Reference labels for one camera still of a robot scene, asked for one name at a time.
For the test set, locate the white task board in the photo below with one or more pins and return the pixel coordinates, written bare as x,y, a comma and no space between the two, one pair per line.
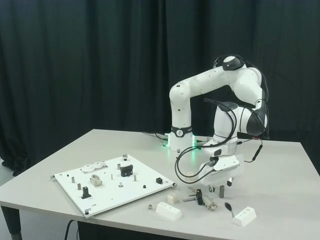
112,197

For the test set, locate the black table panel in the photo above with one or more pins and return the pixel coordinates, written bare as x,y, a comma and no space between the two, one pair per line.
112,232

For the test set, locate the white large gear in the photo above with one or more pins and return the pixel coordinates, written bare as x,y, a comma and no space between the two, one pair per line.
87,169

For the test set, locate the black D-SUB plug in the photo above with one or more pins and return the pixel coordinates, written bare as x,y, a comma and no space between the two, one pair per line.
199,197

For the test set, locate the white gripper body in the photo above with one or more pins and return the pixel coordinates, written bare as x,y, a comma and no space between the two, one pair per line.
225,172

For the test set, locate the black curtain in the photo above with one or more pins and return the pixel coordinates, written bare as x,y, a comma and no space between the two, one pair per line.
75,62

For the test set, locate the metal waterproof plug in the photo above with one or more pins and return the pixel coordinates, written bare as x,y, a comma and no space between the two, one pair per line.
210,204

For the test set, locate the white three-hole peg holder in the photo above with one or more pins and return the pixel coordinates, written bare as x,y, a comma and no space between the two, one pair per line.
168,211
245,217

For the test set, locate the small metal peg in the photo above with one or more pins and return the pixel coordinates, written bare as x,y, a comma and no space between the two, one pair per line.
192,191

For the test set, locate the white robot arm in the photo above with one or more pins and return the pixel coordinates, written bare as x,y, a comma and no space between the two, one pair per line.
180,100

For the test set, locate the metal square peg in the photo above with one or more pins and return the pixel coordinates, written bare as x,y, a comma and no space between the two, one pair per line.
79,186
222,192

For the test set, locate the black USB plug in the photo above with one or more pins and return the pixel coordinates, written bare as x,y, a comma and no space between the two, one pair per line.
228,207

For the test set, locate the black table leg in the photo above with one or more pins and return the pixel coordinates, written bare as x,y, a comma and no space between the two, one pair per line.
11,225

